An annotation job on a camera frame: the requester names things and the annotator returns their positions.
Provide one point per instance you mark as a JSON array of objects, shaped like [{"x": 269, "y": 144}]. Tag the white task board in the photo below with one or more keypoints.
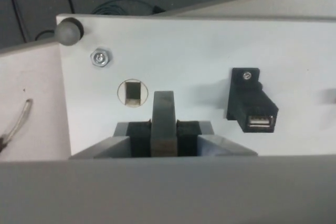
[{"x": 183, "y": 51}]

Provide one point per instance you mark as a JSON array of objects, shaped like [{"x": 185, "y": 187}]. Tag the grey ball marker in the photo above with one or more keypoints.
[{"x": 67, "y": 31}]

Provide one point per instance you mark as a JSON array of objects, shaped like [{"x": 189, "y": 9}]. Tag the metal square peg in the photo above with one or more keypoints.
[{"x": 164, "y": 119}]

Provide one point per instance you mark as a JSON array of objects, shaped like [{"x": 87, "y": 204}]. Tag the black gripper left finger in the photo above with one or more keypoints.
[{"x": 136, "y": 140}]

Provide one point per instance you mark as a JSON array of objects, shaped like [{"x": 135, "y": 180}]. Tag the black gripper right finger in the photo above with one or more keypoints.
[{"x": 187, "y": 140}]

